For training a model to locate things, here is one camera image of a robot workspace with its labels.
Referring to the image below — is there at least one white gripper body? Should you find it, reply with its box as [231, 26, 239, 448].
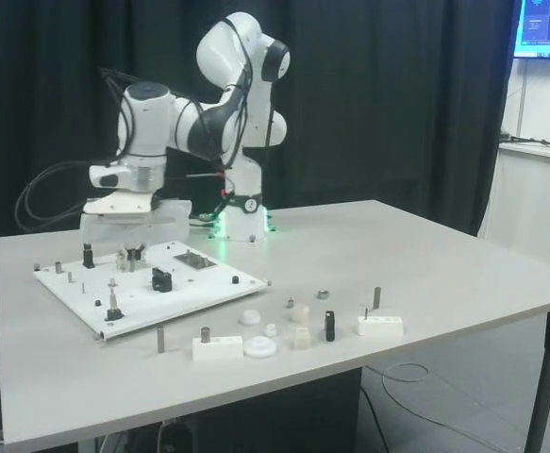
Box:
[79, 198, 192, 247]

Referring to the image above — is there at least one white peg holder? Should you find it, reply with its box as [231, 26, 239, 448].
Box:
[192, 335, 245, 362]
[357, 315, 406, 337]

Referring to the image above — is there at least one white task board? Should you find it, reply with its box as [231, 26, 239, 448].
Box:
[32, 239, 272, 342]

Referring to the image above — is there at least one white large gear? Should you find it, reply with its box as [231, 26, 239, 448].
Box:
[243, 337, 279, 359]

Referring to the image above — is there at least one black curtain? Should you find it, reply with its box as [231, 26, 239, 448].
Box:
[0, 0, 516, 242]

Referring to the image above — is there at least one white cabinet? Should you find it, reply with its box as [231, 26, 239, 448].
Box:
[484, 141, 550, 275]

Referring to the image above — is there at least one blue screen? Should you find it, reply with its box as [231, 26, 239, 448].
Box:
[512, 0, 550, 60]

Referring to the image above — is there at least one black looped wrist cable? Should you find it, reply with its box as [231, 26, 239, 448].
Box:
[14, 162, 115, 233]

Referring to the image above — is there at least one thin grey cable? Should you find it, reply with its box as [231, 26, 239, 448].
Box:
[362, 361, 450, 453]

